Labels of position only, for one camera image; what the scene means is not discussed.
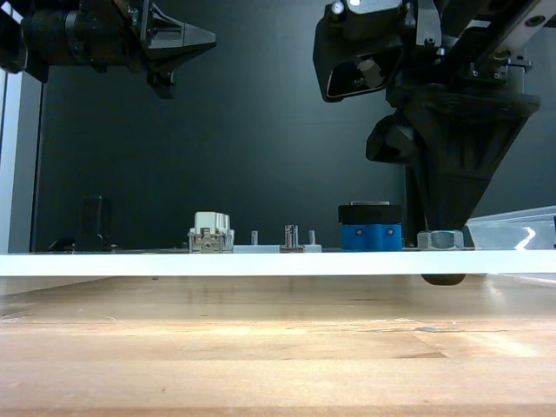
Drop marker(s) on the grey wall frame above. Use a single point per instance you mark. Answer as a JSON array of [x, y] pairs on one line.
[[17, 174]]

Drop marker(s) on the silver M12 hex nut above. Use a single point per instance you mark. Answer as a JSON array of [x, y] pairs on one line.
[[441, 240]]

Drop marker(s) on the blue clamp with black cap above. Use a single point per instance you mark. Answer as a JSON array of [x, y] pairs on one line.
[[369, 239]]

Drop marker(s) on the grey connector housing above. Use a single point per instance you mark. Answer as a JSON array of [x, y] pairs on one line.
[[210, 234]]

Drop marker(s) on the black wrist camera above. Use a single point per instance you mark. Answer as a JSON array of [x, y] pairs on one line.
[[343, 43]]

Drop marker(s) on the white board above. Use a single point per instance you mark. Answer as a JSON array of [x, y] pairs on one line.
[[278, 264]]

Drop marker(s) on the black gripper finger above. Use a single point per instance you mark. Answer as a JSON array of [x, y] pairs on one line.
[[178, 56], [469, 143], [174, 32]]

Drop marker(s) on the small silver connector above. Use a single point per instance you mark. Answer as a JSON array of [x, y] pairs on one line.
[[292, 239]]

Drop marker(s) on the clear plastic tub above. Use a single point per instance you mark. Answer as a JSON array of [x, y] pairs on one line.
[[508, 234]]

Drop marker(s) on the aluminium block with pins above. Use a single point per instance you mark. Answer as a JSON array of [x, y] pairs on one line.
[[258, 249]]

